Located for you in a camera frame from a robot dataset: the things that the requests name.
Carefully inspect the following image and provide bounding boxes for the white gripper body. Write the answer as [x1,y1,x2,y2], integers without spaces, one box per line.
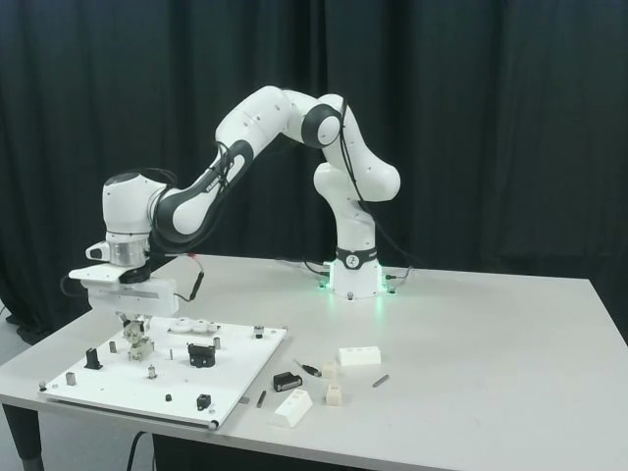
[79,277,180,318]

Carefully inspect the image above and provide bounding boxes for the grey waterproof plug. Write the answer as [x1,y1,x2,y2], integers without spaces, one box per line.
[122,318,148,343]

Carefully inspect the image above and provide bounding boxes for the white task board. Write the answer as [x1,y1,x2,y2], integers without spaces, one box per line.
[37,313,289,433]

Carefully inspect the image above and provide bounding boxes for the black D-SUB plug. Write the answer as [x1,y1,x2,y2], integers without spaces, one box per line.
[273,372,302,393]

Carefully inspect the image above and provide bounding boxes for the dark table leg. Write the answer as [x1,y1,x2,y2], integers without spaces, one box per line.
[0,401,41,471]

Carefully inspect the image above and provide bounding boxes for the white long holder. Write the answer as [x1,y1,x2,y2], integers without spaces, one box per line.
[271,390,315,429]
[337,345,383,368]

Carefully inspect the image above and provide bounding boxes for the black curtains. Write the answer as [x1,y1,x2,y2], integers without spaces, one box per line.
[0,0,628,374]

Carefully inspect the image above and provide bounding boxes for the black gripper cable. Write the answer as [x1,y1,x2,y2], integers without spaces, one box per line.
[59,274,90,298]

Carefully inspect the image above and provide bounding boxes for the black hanging cable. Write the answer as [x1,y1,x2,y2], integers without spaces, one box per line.
[128,430,151,471]

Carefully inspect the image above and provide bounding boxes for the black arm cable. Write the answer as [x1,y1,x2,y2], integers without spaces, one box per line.
[141,95,416,284]

